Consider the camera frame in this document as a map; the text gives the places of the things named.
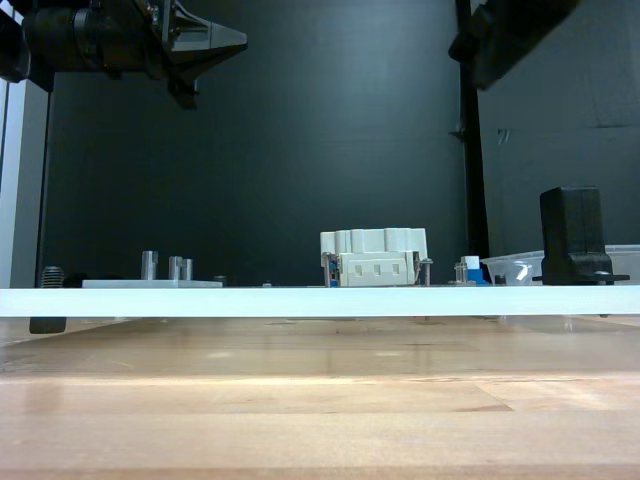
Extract white task board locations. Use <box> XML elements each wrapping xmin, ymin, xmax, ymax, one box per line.
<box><xmin>0</xmin><ymin>287</ymin><xmax>640</xmax><ymax>320</ymax></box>

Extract black rubber board foot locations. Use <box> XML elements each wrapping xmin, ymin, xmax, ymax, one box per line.
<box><xmin>28</xmin><ymin>317</ymin><xmax>68</xmax><ymax>335</ymax></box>

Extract black vertical wall post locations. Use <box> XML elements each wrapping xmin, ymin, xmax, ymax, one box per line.
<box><xmin>448</xmin><ymin>0</ymin><xmax>491</xmax><ymax>257</ymax></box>

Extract small blue white connector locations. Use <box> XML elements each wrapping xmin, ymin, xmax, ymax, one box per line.
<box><xmin>459</xmin><ymin>254</ymin><xmax>486</xmax><ymax>286</ymax></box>

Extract black block holder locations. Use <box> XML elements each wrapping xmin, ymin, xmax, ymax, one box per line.
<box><xmin>532</xmin><ymin>186</ymin><xmax>631</xmax><ymax>287</ymax></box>

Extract grey metal base plate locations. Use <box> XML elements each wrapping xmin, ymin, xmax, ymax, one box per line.
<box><xmin>82</xmin><ymin>278</ymin><xmax>224</xmax><ymax>290</ymax></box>

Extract clear plastic tub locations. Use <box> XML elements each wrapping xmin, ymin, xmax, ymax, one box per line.
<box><xmin>482</xmin><ymin>243</ymin><xmax>640</xmax><ymax>287</ymax></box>

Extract beige connector housing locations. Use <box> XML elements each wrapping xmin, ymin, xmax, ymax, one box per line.
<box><xmin>319</xmin><ymin>227</ymin><xmax>430</xmax><ymax>289</ymax></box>

